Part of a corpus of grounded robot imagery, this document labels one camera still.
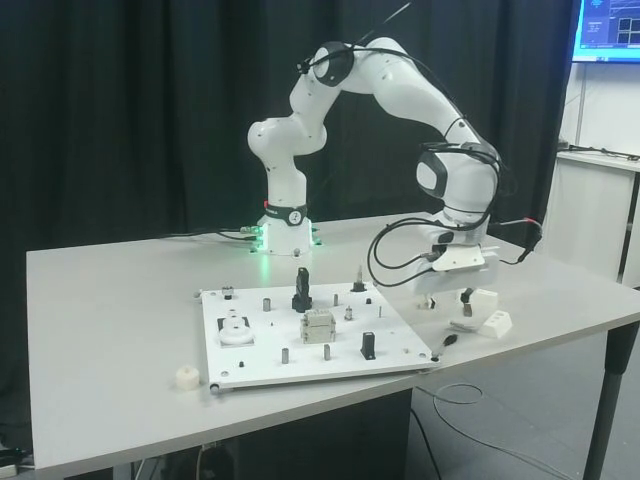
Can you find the white large gear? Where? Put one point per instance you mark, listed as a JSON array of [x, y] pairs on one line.
[[235, 337]]

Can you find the black table leg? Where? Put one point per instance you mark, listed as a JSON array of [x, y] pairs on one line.
[[612, 400]]

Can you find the black USB plug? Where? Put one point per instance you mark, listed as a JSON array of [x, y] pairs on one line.
[[368, 346]]

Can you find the white cabinet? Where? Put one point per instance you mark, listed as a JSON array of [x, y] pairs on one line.
[[595, 215]]

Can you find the white holder with holes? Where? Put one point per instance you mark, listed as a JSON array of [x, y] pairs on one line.
[[496, 325]]

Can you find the white peg holder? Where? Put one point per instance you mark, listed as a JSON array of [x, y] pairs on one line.
[[487, 300]]

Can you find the white task board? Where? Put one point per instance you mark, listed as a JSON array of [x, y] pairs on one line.
[[300, 360]]

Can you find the small black block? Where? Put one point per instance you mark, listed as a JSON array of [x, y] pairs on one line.
[[468, 310]]

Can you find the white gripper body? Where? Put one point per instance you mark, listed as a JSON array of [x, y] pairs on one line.
[[462, 280]]

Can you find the blue screen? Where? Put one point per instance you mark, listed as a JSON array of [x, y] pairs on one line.
[[607, 30]]

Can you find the thick metal round peg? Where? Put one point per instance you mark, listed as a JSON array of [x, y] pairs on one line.
[[268, 303]]

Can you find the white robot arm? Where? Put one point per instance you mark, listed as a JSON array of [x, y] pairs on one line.
[[400, 85]]

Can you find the black D-SUB plug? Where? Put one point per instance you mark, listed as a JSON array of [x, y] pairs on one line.
[[301, 292]]

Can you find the metal BNC plug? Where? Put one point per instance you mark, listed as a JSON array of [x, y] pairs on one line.
[[348, 314]]

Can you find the white small gear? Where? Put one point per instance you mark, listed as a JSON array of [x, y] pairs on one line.
[[233, 317]]

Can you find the white medium gear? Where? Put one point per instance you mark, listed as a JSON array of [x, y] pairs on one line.
[[186, 378]]

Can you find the black curtains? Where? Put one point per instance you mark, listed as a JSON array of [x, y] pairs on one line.
[[125, 100]]

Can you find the flat grey metal plate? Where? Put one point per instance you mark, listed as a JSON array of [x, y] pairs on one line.
[[464, 327]]

